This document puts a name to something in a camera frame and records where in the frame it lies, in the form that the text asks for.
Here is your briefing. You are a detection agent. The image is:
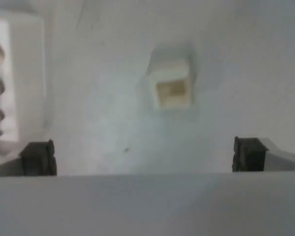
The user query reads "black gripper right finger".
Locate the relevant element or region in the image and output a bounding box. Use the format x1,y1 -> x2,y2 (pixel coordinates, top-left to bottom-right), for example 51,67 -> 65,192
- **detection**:
232,136 -> 295,173

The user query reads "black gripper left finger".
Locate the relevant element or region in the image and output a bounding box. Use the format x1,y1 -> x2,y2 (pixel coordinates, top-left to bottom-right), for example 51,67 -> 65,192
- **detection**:
0,139 -> 58,177

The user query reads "white round peg holder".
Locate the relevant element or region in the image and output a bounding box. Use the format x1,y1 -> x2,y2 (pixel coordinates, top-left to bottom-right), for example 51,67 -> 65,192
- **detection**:
0,18 -> 45,144

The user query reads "small white plug holder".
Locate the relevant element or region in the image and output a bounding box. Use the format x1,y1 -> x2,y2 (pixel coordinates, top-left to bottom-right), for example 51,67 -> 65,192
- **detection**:
147,45 -> 198,111

